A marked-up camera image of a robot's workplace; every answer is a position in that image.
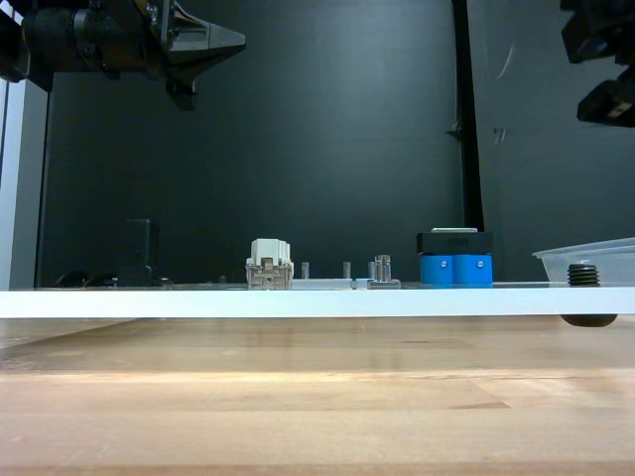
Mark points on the clear plastic tub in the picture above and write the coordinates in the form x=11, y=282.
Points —
x=615, y=263

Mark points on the black rubber board foot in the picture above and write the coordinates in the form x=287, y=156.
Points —
x=589, y=321

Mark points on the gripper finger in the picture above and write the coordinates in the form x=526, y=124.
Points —
x=208, y=62
x=225, y=39

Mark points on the white taskboard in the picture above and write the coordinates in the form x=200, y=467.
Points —
x=317, y=302

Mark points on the clear acrylic block with pins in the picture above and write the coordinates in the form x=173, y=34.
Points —
x=322, y=284

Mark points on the blue and black socket block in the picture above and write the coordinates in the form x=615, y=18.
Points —
x=456, y=270

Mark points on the black screw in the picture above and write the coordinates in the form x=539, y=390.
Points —
x=583, y=275

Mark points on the beige connector housing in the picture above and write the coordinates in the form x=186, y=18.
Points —
x=268, y=268

